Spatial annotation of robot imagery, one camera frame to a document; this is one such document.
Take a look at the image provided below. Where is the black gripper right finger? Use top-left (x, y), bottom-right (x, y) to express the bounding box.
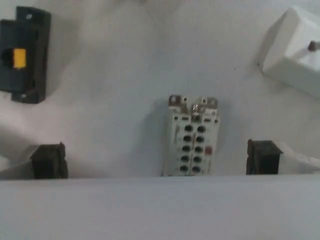
top-left (245, 138), bottom-right (320, 176)

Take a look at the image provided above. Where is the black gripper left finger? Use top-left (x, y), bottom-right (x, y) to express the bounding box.
top-left (0, 141), bottom-right (69, 181)

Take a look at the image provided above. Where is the grey waterproof plug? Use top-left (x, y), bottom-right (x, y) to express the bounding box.
top-left (159, 94), bottom-right (222, 177)

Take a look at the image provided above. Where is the white task board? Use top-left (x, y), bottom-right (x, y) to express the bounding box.
top-left (0, 5), bottom-right (53, 104)

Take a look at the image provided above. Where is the white four-peg holder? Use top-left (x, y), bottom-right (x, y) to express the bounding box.
top-left (256, 4), bottom-right (320, 97)

